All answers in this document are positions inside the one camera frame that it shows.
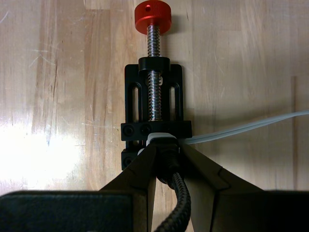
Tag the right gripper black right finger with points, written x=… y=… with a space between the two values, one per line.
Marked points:
x=253 y=212

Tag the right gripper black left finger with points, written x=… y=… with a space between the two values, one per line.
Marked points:
x=72 y=212

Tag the black clamp with red knob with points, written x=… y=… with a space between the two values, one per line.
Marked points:
x=169 y=126

